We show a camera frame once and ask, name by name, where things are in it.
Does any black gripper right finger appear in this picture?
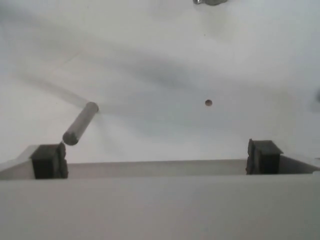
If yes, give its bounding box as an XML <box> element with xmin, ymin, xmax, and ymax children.
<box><xmin>245</xmin><ymin>138</ymin><xmax>320</xmax><ymax>176</ymax></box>

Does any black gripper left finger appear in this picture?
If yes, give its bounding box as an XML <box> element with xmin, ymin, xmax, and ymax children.
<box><xmin>0</xmin><ymin>143</ymin><xmax>69</xmax><ymax>181</ymax></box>

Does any white task board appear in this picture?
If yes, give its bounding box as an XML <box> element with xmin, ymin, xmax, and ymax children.
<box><xmin>0</xmin><ymin>0</ymin><xmax>320</xmax><ymax>166</ymax></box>

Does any metal round peg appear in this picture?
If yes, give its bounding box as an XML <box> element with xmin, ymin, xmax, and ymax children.
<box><xmin>62</xmin><ymin>101</ymin><xmax>99</xmax><ymax>147</ymax></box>

